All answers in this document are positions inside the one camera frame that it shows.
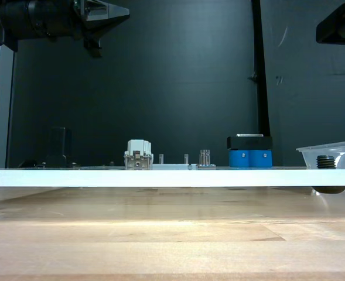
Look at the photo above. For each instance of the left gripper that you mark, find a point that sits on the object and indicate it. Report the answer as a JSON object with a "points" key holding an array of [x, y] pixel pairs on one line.
{"points": [[43, 17]]}

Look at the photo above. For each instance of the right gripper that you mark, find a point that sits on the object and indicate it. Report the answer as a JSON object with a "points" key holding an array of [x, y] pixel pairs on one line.
{"points": [[342, 27]]}

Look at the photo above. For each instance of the beige many-pin connector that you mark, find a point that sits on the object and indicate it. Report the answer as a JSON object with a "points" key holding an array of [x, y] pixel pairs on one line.
{"points": [[138, 155]]}

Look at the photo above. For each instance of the black threaded stud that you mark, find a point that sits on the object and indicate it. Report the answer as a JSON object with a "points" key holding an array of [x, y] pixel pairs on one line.
{"points": [[326, 161]]}

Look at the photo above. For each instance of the tall black block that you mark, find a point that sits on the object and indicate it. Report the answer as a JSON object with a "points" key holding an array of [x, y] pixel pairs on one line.
{"points": [[58, 146]]}

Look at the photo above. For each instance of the flat black block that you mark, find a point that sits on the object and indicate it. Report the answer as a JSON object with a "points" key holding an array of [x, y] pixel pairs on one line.
{"points": [[249, 143]]}

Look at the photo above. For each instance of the blue socket block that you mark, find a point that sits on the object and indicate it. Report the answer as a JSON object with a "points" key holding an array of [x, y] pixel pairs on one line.
{"points": [[262, 158], [239, 158]]}

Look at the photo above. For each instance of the short steel peg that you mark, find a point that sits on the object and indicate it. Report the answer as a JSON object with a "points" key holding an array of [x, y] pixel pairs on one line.
{"points": [[186, 158], [161, 158]]}

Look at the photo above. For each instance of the white task board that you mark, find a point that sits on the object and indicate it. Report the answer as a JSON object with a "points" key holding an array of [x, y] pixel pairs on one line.
{"points": [[172, 178]]}

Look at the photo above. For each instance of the black frame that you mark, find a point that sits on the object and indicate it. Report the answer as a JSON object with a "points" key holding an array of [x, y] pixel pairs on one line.
{"points": [[260, 73]]}

